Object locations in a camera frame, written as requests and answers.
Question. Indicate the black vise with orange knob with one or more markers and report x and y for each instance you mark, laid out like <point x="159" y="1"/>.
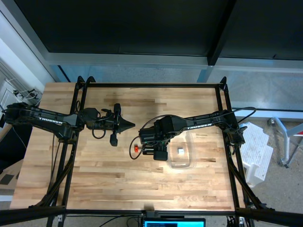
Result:
<point x="136" y="148"/>

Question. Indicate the brown cardboard box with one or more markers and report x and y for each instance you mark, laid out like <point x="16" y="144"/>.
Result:
<point x="9" y="171"/>

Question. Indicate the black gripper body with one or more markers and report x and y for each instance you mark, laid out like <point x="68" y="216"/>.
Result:
<point x="109" y="123"/>
<point x="161" y="156"/>

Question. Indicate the laptop screen with blue edge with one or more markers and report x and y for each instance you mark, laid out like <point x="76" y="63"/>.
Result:
<point x="172" y="223"/>

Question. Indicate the white plastic step stool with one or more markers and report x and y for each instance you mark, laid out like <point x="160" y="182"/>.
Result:
<point x="256" y="153"/>

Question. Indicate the black metal frame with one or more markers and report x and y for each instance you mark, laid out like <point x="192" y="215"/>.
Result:
<point x="151" y="85"/>

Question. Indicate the clear plastic tub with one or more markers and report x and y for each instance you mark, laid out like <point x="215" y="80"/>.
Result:
<point x="176" y="165"/>

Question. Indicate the small white block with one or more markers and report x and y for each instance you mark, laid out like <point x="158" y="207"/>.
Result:
<point x="181" y="151"/>

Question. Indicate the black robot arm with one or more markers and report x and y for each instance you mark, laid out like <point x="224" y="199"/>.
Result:
<point x="201" y="124"/>
<point x="47" y="119"/>

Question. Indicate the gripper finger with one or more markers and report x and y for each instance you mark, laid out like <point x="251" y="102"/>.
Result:
<point x="124" y="122"/>
<point x="124" y="127"/>

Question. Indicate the grey metal chair frame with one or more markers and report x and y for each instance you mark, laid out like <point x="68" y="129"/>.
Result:
<point x="285" y="146"/>

